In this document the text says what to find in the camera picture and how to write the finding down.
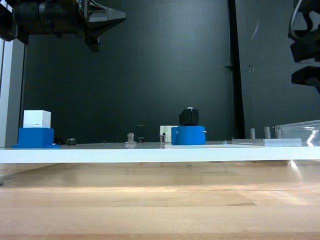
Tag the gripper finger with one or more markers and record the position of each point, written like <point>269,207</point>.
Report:
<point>96,27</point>
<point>102,13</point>

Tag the white taskboard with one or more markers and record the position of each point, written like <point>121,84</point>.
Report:
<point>100,155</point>

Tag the white cube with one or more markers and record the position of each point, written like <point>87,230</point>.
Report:
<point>36,118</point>

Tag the beige connector housing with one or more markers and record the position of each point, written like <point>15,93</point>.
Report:
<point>165,132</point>

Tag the blue square base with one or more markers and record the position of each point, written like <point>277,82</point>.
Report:
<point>35,137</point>

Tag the black block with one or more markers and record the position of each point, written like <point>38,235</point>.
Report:
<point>188,116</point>

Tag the small dark metal clamp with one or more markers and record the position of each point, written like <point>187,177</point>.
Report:
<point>162,140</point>

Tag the blue round base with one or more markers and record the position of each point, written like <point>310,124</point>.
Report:
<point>188,136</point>

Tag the grey metal pin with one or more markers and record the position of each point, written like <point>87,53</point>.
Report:
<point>278,133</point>
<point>267,132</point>
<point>252,133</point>

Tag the grey pin holder block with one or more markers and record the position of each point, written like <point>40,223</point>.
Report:
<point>280,142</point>

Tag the clear plastic tub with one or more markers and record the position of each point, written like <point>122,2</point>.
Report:
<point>300,130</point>

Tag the grey metal partition frame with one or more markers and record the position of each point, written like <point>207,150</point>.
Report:
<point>11,100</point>

